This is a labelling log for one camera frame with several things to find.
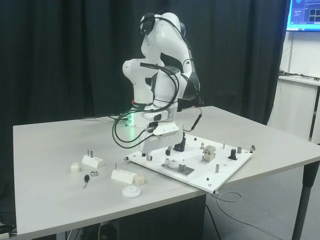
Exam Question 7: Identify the white task board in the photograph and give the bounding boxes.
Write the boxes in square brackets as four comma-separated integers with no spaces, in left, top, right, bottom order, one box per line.
[124,129,255,195]

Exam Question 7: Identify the blue screen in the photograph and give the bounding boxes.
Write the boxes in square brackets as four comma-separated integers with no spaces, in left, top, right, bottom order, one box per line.
[285,0,320,33]

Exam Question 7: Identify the white cabinet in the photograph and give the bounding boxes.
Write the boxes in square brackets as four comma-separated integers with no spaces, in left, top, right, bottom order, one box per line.
[268,73,320,146]

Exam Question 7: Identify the black D-SUB plug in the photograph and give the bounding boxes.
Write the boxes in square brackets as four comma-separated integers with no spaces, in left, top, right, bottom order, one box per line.
[174,139,187,153]

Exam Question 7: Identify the black table leg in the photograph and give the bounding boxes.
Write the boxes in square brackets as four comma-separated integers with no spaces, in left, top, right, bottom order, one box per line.
[291,159,316,240]

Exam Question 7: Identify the thin black rod on wire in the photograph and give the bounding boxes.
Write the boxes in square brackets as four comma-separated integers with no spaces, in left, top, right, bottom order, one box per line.
[179,105,204,132]

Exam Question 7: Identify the black curtains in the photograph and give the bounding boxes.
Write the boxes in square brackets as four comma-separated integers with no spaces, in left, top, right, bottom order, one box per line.
[0,0,292,131]

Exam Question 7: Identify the white large gear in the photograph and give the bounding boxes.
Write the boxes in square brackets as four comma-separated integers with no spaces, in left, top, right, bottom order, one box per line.
[121,186,143,199]

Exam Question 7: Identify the white peg holder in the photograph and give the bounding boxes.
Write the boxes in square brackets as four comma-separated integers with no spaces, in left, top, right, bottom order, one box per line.
[81,154,106,169]
[110,170,137,186]

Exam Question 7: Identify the grey thin cable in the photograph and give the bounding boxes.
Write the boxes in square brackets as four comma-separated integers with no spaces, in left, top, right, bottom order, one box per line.
[214,191,243,226]

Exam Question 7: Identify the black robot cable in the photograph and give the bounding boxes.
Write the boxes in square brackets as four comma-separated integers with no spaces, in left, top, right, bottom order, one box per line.
[111,61,182,149]
[138,12,205,107]
[114,62,181,144]

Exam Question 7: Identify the white medium gear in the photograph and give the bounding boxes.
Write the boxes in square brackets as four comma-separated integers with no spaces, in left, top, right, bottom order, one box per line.
[166,159,179,171]

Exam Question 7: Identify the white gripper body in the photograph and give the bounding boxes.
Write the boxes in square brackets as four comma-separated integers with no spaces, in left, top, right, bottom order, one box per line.
[139,129,187,154]

